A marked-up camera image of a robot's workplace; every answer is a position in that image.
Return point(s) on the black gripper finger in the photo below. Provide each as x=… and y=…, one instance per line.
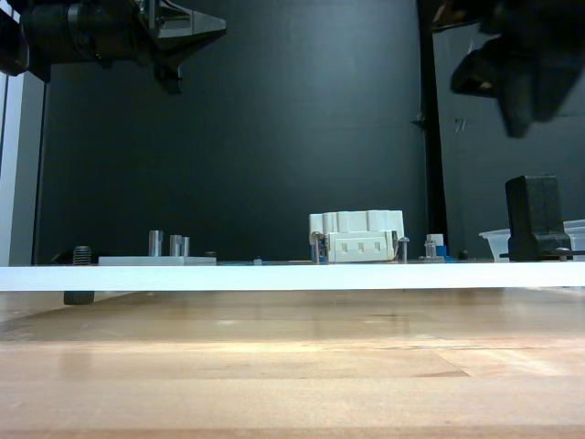
x=183, y=46
x=192, y=25
x=518, y=100
x=555, y=82

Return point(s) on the black plug housing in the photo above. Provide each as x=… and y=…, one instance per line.
x=535, y=215

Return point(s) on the clear plastic tub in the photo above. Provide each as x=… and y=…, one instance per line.
x=496, y=242

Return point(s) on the small blue white connector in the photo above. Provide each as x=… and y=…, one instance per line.
x=439, y=242

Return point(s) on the small black screw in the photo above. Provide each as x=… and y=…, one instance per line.
x=464, y=254

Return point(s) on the beige multi-pin connector housing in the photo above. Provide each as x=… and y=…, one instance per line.
x=356, y=224

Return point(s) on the silver metal peg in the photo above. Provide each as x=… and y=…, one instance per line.
x=156, y=242
x=186, y=247
x=175, y=246

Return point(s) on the grey metal peg plate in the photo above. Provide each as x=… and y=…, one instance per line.
x=137, y=260

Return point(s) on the black threaded screw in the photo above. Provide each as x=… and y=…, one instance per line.
x=82, y=256

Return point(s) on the white task board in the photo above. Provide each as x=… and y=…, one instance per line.
x=274, y=276

